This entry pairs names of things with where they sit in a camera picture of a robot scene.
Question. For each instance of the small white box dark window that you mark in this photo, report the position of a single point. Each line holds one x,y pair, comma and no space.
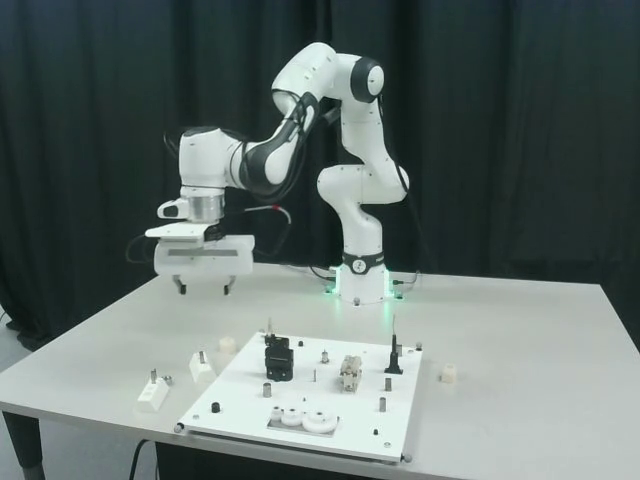
172,209

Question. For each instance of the black round plug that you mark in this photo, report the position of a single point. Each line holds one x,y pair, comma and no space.
216,408

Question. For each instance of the white square peg holder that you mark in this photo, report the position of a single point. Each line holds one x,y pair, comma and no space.
202,374

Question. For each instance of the white round peg holder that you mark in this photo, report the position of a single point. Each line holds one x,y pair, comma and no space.
151,397

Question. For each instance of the black curtains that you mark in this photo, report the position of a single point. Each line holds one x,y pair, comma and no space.
500,125

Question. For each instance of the flat white mounting plate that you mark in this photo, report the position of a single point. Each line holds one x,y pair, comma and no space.
172,232

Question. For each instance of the small white plug holder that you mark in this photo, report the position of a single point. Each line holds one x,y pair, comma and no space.
227,346
448,373

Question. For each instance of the white medium gear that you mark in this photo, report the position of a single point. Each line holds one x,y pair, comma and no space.
291,417

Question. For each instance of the black upright plug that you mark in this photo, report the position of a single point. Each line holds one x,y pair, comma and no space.
394,357

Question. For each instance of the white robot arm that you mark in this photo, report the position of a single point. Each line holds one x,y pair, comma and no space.
360,235

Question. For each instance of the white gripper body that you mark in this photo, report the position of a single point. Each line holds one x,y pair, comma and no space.
200,265

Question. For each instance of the white large gear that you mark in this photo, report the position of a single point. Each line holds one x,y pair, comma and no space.
316,422

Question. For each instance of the white task board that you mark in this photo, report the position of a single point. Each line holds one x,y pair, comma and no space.
240,395

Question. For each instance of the large metal round peg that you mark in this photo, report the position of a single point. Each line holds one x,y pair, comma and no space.
267,389
382,403

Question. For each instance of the dark table leg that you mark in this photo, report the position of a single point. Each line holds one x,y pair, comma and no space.
22,445

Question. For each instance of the white small gear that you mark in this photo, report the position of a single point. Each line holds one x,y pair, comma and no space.
276,414

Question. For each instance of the black D-SUB plug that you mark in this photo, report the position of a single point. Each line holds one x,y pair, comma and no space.
278,362

